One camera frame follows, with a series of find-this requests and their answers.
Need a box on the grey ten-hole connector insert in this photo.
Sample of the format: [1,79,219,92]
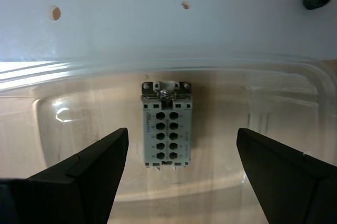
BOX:
[141,81,192,170]

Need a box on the clear plastic tub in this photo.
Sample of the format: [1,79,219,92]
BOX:
[0,52,337,224]

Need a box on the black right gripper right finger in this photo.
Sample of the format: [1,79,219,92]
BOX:
[237,128,337,224]

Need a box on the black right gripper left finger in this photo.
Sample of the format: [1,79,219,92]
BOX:
[0,128,130,224]

